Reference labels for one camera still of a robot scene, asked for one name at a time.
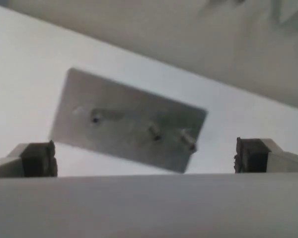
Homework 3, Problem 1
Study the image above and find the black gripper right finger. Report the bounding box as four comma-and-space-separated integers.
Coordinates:
233, 136, 298, 174

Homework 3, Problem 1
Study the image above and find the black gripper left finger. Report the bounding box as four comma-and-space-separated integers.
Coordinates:
0, 140, 59, 179

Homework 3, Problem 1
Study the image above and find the white task board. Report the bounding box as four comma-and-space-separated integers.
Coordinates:
0, 3, 298, 178

